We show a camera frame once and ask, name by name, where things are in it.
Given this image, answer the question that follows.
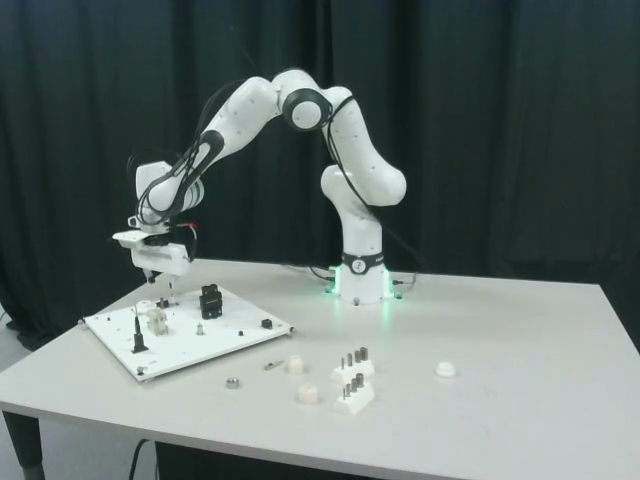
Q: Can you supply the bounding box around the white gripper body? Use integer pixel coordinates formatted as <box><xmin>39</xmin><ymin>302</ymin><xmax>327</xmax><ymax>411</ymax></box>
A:
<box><xmin>130</xmin><ymin>243</ymin><xmax>192</xmax><ymax>277</ymax></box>

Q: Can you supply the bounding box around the thin black rod red tag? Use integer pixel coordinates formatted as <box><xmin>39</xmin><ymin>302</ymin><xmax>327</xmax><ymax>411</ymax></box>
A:
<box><xmin>179</xmin><ymin>221</ymin><xmax>200</xmax><ymax>264</ymax></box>

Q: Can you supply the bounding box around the beige connector block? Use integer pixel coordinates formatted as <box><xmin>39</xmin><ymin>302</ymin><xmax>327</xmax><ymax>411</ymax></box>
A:
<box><xmin>146</xmin><ymin>308</ymin><xmax>169</xmax><ymax>337</ymax></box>

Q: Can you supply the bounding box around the black D-SUB plug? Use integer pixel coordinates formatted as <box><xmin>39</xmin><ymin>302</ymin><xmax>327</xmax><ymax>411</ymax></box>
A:
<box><xmin>198</xmin><ymin>284</ymin><xmax>225</xmax><ymax>321</ymax></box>

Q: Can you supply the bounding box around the white task board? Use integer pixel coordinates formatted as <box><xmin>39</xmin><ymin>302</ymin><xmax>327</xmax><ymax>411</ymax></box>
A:
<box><xmin>81</xmin><ymin>280</ymin><xmax>296</xmax><ymax>385</ymax></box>

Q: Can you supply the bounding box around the white peg holder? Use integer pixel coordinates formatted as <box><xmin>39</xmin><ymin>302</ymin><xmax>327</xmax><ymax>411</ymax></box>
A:
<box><xmin>328</xmin><ymin>358</ymin><xmax>377</xmax><ymax>384</ymax></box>
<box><xmin>329</xmin><ymin>385</ymin><xmax>376</xmax><ymax>416</ymax></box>

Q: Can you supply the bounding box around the grey table leg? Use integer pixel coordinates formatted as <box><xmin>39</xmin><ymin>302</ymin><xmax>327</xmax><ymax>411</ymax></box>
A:
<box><xmin>1</xmin><ymin>410</ymin><xmax>42</xmax><ymax>480</ymax></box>

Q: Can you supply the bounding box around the black curtain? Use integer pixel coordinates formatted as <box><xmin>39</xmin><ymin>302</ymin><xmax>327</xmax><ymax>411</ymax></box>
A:
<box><xmin>0</xmin><ymin>0</ymin><xmax>640</xmax><ymax>361</ymax></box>

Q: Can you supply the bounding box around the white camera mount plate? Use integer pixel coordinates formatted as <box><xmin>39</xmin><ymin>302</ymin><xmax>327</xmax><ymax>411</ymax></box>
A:
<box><xmin>111</xmin><ymin>230</ymin><xmax>151</xmax><ymax>248</ymax></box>

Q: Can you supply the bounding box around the black plug with thin cable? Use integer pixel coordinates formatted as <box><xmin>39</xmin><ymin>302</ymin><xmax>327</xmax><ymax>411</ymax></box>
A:
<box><xmin>130</xmin><ymin>308</ymin><xmax>147</xmax><ymax>355</ymax></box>

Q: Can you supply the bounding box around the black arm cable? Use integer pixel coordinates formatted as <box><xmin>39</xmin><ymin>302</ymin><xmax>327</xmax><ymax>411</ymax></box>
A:
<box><xmin>322</xmin><ymin>92</ymin><xmax>416</xmax><ymax>281</ymax></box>
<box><xmin>126</xmin><ymin>74</ymin><xmax>281</xmax><ymax>229</ymax></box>

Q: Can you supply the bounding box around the black base cable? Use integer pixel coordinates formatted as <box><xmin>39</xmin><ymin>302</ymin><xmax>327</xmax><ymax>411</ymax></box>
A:
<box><xmin>287</xmin><ymin>263</ymin><xmax>337</xmax><ymax>282</ymax></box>

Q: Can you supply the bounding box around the black floor cable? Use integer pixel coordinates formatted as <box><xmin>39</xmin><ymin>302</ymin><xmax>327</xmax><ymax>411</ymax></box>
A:
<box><xmin>131</xmin><ymin>438</ymin><xmax>157</xmax><ymax>480</ymax></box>

